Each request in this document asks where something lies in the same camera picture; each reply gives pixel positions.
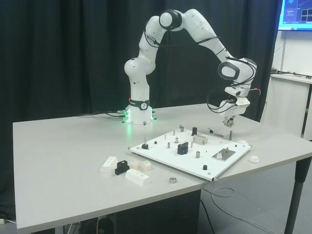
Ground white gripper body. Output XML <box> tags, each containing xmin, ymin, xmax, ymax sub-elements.
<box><xmin>216</xmin><ymin>98</ymin><xmax>246</xmax><ymax>117</ymax></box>

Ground metal USB socket block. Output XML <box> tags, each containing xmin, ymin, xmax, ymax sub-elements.
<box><xmin>193</xmin><ymin>136</ymin><xmax>208</xmax><ymax>146</ymax></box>

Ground black block plug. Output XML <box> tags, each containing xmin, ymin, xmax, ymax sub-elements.
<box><xmin>176</xmin><ymin>141</ymin><xmax>190</xmax><ymax>156</ymax></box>

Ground white cabinet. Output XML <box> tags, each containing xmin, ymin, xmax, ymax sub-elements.
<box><xmin>260</xmin><ymin>72</ymin><xmax>312</xmax><ymax>141</ymax></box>

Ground white task board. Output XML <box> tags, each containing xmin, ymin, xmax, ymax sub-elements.
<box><xmin>128</xmin><ymin>126</ymin><xmax>253</xmax><ymax>182</ymax></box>

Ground black table leg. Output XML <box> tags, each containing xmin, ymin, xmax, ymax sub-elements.
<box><xmin>284</xmin><ymin>157</ymin><xmax>310</xmax><ymax>234</ymax></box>

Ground white block holder with holes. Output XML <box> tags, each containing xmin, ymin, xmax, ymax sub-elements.
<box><xmin>124</xmin><ymin>169</ymin><xmax>152</xmax><ymax>187</ymax></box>
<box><xmin>99</xmin><ymin>156</ymin><xmax>117</xmax><ymax>174</ymax></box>

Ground black D-SUB plug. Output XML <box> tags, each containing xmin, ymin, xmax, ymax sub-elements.
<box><xmin>114</xmin><ymin>159</ymin><xmax>130</xmax><ymax>176</ymax></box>

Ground blue screen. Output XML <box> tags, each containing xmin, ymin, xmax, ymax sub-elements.
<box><xmin>277</xmin><ymin>0</ymin><xmax>312</xmax><ymax>32</ymax></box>

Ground black curtain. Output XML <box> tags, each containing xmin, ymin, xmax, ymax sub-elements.
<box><xmin>0</xmin><ymin>0</ymin><xmax>285</xmax><ymax>130</ymax></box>

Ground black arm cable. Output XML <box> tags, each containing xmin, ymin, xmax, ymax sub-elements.
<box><xmin>143</xmin><ymin>29</ymin><xmax>258</xmax><ymax>113</ymax></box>

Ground grey floor cable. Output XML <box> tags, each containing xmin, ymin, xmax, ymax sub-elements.
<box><xmin>210</xmin><ymin>186</ymin><xmax>287</xmax><ymax>234</ymax></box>

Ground black base cable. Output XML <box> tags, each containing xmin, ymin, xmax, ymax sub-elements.
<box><xmin>81</xmin><ymin>111</ymin><xmax>129</xmax><ymax>119</ymax></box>

